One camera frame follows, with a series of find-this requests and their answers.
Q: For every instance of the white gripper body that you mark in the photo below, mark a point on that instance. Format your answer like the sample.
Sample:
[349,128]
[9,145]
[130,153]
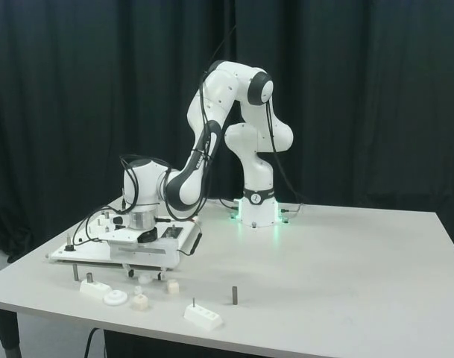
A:
[148,259]

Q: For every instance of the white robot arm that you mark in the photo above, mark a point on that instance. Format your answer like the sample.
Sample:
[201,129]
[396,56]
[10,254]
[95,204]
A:
[256,175]

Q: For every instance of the white large gear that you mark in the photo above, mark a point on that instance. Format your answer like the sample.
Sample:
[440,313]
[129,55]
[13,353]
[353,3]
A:
[116,297]

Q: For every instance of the cream cube holder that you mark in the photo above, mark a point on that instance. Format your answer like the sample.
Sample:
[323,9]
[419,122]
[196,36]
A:
[140,302]
[172,287]

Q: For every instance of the white peg holder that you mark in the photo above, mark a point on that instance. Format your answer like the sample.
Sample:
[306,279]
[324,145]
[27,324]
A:
[203,317]
[96,291]

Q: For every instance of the thick metal round peg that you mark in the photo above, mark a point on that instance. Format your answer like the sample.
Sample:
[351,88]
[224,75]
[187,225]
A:
[88,278]

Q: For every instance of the white task board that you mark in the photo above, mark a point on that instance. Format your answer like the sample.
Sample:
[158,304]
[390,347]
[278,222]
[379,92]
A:
[81,253]

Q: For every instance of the metal waterproof plug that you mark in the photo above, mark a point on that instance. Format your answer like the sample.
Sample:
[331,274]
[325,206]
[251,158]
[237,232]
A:
[68,244]

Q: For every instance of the black table leg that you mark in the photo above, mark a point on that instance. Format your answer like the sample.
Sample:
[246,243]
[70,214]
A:
[3,332]

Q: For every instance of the black curtain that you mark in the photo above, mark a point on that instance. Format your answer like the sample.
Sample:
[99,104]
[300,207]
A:
[361,74]

